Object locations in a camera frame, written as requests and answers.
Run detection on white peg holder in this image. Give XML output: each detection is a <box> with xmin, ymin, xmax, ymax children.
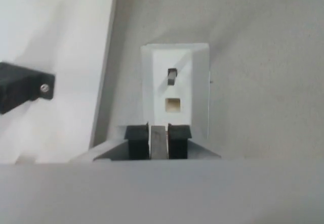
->
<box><xmin>140</xmin><ymin>42</ymin><xmax>211</xmax><ymax>141</ymax></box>

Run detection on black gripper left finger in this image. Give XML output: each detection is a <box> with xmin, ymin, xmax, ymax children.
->
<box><xmin>92</xmin><ymin>123</ymin><xmax>150</xmax><ymax>162</ymax></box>

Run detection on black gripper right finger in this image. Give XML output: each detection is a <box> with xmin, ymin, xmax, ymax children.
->
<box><xmin>167</xmin><ymin>123</ymin><xmax>223</xmax><ymax>160</ymax></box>

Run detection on small metal square peg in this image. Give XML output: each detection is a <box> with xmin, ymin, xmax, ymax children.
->
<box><xmin>167</xmin><ymin>67</ymin><xmax>178</xmax><ymax>86</ymax></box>

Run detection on white task board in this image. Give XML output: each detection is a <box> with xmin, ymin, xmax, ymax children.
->
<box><xmin>0</xmin><ymin>0</ymin><xmax>121</xmax><ymax>164</ymax></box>

